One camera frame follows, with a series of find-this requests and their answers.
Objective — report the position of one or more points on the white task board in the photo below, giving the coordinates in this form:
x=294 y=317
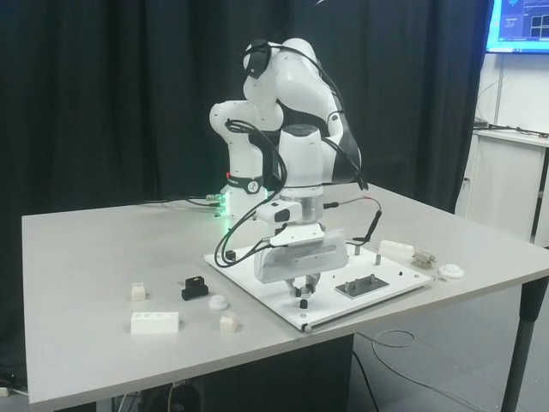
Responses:
x=364 y=274

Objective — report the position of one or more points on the black curtain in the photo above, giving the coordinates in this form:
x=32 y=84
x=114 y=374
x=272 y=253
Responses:
x=128 y=98

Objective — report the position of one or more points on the white large gear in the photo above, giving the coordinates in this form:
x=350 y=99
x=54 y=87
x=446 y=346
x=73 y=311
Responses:
x=451 y=271

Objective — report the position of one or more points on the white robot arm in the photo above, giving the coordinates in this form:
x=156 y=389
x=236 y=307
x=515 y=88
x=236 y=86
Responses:
x=257 y=77

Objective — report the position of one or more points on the white block holder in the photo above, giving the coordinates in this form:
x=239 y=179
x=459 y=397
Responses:
x=396 y=248

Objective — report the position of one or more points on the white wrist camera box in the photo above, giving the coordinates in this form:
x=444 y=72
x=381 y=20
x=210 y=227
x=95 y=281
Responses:
x=278 y=213

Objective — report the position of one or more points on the white small gear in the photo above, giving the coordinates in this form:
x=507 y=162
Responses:
x=218 y=302

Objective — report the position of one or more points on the long white peg holder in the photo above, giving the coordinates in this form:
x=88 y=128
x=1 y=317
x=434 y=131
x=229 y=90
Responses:
x=154 y=322

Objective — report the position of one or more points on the blue screen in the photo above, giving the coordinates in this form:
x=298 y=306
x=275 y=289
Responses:
x=520 y=26

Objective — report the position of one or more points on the beige plug connector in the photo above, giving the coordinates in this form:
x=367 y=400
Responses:
x=424 y=259

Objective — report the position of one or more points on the small white cube holder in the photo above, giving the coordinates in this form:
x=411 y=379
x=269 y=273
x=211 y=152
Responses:
x=137 y=291
x=231 y=321

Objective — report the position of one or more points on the black D-SUB plug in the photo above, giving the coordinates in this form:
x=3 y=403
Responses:
x=194 y=288

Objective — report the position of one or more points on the metal bolt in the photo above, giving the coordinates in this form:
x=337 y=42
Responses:
x=303 y=297

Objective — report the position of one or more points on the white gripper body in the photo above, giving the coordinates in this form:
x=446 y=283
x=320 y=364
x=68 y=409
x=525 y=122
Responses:
x=300 y=259

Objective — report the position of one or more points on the white cabinet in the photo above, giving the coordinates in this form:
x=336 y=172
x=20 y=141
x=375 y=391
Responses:
x=506 y=180

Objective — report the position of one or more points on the black table leg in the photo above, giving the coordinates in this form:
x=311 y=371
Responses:
x=524 y=343

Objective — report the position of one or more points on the metal socket plate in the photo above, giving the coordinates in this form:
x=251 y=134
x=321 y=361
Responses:
x=359 y=286

